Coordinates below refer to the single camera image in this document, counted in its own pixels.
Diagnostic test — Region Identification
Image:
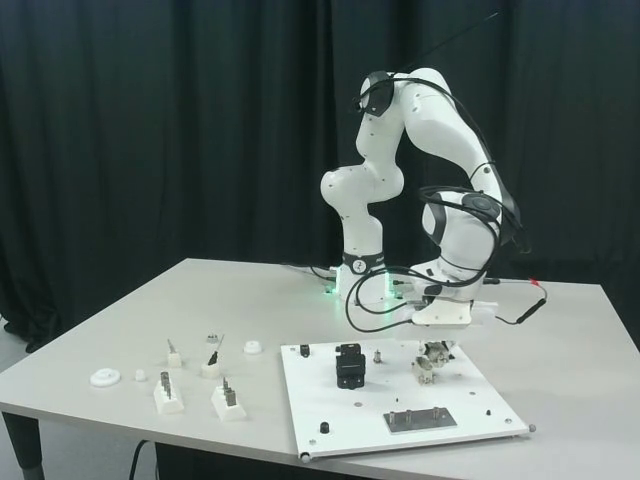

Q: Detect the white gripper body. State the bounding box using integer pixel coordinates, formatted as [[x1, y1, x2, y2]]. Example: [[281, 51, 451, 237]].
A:
[[398, 301, 502, 343]]

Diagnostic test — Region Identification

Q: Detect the grey metal waterproof plug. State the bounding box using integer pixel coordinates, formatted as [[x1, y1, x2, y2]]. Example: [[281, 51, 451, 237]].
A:
[[418, 341, 455, 372]]

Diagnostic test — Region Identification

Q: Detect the flat white mounting plate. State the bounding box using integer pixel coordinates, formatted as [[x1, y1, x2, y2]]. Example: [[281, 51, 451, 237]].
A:
[[408, 300, 475, 327]]

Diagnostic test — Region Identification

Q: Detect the white task board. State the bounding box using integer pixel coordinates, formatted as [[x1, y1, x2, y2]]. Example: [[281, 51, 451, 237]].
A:
[[279, 327, 537, 460]]

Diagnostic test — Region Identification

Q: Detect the black D-SUB plug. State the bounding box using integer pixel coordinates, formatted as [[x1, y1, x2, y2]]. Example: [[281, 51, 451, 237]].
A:
[[333, 342, 369, 391]]

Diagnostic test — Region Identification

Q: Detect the white square peg holder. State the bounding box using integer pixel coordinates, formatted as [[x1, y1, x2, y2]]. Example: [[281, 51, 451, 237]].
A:
[[209, 387, 249, 423]]

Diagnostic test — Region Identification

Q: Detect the black cabinet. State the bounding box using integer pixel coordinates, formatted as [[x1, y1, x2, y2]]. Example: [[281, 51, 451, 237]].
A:
[[152, 439, 301, 480]]

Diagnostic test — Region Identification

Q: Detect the white round peg holder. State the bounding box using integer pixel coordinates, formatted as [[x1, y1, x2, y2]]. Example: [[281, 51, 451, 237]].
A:
[[151, 382, 187, 416]]

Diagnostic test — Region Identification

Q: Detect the white large gear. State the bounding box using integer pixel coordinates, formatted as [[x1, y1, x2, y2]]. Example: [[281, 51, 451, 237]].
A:
[[89, 367, 122, 389]]

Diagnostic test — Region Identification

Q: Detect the black curtain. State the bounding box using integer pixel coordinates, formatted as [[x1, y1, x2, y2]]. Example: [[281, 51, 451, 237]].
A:
[[0, 0, 640, 351]]

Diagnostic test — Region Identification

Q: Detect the dark grey table leg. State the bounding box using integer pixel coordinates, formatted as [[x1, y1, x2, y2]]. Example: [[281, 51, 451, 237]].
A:
[[2, 410, 42, 480]]

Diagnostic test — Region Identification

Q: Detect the black base cable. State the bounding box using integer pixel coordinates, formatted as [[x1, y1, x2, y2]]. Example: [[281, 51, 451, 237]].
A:
[[284, 263, 342, 282]]

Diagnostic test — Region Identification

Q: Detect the black floor cable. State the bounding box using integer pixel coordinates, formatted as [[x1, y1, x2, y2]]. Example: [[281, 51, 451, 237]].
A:
[[130, 438, 154, 480]]

